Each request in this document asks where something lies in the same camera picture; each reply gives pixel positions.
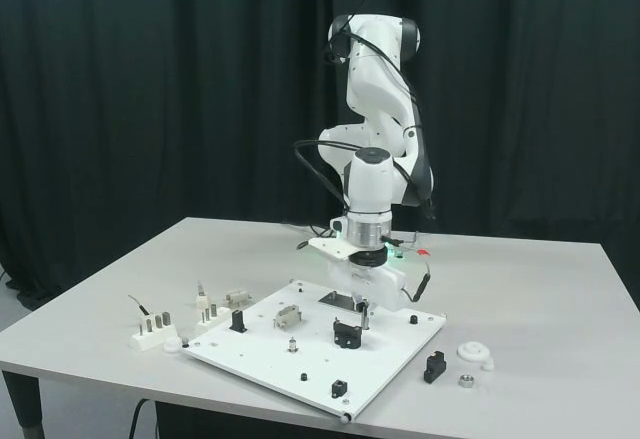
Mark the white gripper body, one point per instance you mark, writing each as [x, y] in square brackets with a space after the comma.
[385, 286]

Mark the extra large metal round peg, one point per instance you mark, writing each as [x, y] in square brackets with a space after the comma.
[366, 320]

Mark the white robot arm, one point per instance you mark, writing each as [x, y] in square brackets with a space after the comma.
[370, 84]

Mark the white round peg holder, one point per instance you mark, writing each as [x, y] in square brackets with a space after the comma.
[220, 320]

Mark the large metal square peg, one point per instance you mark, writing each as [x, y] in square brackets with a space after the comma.
[165, 320]

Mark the medium metal square peg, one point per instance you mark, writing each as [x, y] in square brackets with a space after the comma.
[152, 322]

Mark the white square peg holder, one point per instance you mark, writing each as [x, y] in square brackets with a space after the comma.
[150, 341]

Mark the small metal square peg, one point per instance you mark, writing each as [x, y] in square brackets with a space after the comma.
[142, 325]

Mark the flat white mounting plate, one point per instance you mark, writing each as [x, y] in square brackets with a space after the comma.
[330, 248]

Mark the white task board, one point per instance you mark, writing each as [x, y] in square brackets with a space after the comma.
[310, 359]

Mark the white large gear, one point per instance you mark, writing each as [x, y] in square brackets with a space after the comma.
[475, 351]

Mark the metal bolt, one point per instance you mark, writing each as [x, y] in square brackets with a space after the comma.
[466, 380]

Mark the white small gear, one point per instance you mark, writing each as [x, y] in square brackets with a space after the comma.
[489, 364]

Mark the small white plug holder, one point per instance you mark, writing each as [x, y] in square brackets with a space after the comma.
[201, 301]

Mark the small metal plug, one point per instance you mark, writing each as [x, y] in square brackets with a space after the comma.
[201, 289]

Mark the black control cabinet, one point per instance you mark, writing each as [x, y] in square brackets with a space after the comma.
[250, 421]

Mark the white medium gear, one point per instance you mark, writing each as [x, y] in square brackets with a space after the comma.
[172, 346]

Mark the black curtain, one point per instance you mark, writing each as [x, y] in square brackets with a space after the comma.
[150, 84]

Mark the black table leg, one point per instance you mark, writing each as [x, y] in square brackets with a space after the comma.
[22, 404]

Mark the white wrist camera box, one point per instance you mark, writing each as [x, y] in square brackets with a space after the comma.
[337, 225]

